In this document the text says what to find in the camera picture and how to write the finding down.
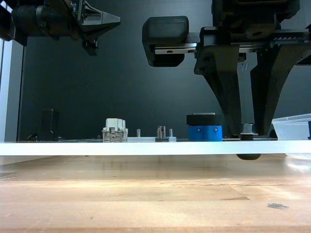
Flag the silver M12 hex nut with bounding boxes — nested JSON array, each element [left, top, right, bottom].
[[240, 123, 255, 135]]

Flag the black silver-topped connector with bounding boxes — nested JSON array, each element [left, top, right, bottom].
[[186, 112, 218, 126]]

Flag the clear plastic tub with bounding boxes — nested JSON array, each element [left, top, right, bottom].
[[271, 113, 311, 157]]

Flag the black M12 threaded stud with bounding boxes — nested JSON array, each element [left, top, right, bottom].
[[237, 134, 260, 161]]

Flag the silver BNC connector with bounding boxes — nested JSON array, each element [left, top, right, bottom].
[[155, 125, 171, 142]]

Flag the small black socket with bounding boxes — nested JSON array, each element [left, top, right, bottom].
[[28, 109, 60, 141]]

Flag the beige multi-pin connector housing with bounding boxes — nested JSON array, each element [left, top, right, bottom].
[[101, 118, 129, 143]]

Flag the white board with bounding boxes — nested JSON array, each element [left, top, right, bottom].
[[0, 140, 311, 156]]

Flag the large blue printed mount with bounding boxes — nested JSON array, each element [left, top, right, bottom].
[[188, 124, 223, 141]]

